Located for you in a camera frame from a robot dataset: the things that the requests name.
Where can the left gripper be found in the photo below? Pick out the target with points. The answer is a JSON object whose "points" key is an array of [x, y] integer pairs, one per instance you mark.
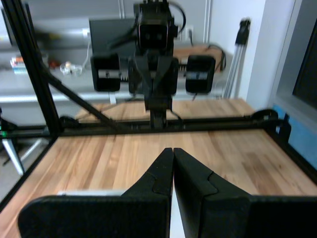
{"points": [[105, 64]]}

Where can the black control box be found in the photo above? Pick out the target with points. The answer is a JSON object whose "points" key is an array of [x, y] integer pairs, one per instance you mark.
{"points": [[5, 124]]}

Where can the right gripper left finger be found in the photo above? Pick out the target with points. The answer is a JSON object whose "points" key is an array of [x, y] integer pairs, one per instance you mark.
{"points": [[99, 215]]}

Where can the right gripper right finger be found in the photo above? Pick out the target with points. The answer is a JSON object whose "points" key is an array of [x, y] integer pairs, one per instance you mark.
{"points": [[235, 215]]}

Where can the white wall outlet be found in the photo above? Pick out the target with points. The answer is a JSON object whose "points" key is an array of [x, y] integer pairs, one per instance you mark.
{"points": [[189, 32]]}

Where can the small orange object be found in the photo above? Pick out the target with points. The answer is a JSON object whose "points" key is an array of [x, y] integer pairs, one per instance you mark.
{"points": [[53, 65]]}

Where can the grey tripod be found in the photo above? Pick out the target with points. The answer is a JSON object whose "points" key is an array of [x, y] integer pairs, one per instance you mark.
{"points": [[241, 37]]}

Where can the stack of books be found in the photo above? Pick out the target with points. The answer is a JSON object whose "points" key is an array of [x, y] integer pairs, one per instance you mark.
{"points": [[17, 64]]}

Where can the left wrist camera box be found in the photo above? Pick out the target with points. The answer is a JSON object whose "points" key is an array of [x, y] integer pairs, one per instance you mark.
{"points": [[154, 36]]}

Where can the white taskboard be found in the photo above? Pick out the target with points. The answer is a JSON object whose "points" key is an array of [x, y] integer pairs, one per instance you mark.
{"points": [[86, 192]]}

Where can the brown box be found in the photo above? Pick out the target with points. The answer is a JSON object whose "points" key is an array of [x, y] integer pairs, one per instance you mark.
{"points": [[198, 50]]}

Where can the black computer monitor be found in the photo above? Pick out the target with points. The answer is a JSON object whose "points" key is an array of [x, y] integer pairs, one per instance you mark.
{"points": [[109, 32]]}

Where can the black aluminium frame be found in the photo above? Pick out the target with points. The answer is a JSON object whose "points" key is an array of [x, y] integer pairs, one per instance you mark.
{"points": [[35, 62]]}

